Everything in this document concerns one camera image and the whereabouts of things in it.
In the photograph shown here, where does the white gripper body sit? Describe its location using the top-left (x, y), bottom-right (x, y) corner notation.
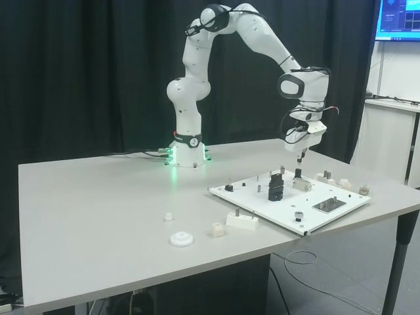
top-left (283, 128), bottom-right (322, 153)

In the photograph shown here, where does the white short peg holder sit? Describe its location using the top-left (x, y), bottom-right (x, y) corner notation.
top-left (314, 172), bottom-right (338, 186)

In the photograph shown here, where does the black D-SUB plug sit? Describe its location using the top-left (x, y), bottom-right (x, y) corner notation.
top-left (267, 173), bottom-right (285, 202)

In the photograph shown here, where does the white task board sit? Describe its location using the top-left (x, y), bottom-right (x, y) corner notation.
top-left (207, 166), bottom-right (373, 238)

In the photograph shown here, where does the white cabinet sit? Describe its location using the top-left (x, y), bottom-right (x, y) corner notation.
top-left (355, 94), bottom-right (420, 190)

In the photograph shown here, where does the white long peg holder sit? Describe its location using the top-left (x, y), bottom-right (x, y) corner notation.
top-left (225, 211), bottom-right (260, 231)

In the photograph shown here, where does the black table leg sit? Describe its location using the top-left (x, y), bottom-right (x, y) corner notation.
top-left (389, 209), bottom-right (420, 315)

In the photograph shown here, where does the white large gear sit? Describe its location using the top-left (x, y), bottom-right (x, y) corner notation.
top-left (169, 231), bottom-right (194, 246)

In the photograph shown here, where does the blue screen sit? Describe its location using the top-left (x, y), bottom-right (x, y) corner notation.
top-left (375, 0), bottom-right (420, 43)

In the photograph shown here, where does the black curtain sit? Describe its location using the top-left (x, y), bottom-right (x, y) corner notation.
top-left (0, 0), bottom-right (378, 296)

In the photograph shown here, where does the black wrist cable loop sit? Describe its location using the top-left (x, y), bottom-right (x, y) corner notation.
top-left (280, 107), bottom-right (298, 142)

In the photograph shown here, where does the grey floor cable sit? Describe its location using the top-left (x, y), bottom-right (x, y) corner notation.
top-left (269, 251), bottom-right (394, 315)

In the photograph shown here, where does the black base cable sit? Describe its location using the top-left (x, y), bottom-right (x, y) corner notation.
top-left (110, 148), bottom-right (171, 159)

